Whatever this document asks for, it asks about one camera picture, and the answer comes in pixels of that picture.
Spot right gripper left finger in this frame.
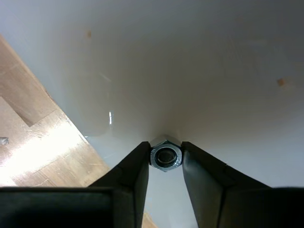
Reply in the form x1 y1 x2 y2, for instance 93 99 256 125
0 141 150 228

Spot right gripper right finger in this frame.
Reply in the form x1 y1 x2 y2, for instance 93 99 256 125
182 141 304 228

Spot silver M12 hex nut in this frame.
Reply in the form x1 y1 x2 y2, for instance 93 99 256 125
149 134 183 173

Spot white mounting board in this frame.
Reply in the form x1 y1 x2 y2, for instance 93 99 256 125
0 0 304 228

